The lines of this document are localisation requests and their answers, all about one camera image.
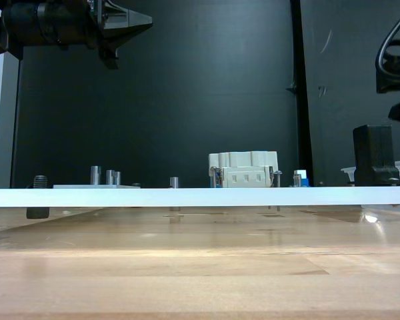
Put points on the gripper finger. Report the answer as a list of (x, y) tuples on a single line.
[(120, 35)]

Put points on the thick steel bar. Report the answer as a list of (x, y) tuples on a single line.
[(95, 175)]

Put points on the thin steel bar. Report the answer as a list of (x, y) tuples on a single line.
[(109, 177), (118, 178)]

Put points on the short steel bar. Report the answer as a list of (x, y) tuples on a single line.
[(174, 182)]

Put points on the white taskboard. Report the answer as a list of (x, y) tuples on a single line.
[(200, 198)]

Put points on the blue white terminal block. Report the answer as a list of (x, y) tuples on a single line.
[(305, 180)]

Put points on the small steel pin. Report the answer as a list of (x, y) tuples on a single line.
[(297, 180)]

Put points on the round head steel screw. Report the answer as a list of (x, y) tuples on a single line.
[(278, 176)]

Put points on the flat white plate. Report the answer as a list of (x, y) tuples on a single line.
[(86, 186)]

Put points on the black threaded bolt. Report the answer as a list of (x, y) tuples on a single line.
[(40, 181)]

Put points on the large white connector housing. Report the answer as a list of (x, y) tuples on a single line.
[(243, 158)]

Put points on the white connector insert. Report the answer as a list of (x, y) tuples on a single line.
[(245, 178)]

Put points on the black rubber board foot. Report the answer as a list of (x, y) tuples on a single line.
[(37, 213)]

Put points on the tall black mount block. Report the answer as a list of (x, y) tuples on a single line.
[(373, 153)]

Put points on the black aluminium frame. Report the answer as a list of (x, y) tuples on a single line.
[(301, 100)]

